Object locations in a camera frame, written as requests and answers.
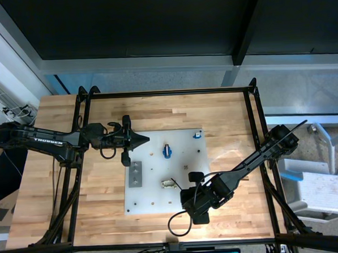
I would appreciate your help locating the blue bar holder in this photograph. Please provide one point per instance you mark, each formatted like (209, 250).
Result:
(162, 154)

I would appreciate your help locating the aluminium enclosure frame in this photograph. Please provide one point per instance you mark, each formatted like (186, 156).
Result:
(154, 62)

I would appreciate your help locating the white step stool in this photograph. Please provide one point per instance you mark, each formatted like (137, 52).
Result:
(319, 189)

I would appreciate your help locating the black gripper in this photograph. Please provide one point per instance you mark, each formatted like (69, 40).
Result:
(201, 201)
(126, 140)

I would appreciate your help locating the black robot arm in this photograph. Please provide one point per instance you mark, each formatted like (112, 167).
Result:
(253, 160)
(45, 141)

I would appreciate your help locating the white board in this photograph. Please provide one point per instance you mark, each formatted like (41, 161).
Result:
(155, 195)

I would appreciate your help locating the aluminium base plate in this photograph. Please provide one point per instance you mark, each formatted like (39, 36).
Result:
(132, 183)

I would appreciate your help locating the silver metal bar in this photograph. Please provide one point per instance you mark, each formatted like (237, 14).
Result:
(167, 150)

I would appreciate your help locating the small blue white clamp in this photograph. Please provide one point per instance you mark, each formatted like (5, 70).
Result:
(197, 135)

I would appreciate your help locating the black table frame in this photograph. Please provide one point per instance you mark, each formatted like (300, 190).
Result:
(167, 92)

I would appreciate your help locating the beige connector housing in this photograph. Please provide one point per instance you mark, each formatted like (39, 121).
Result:
(168, 184)

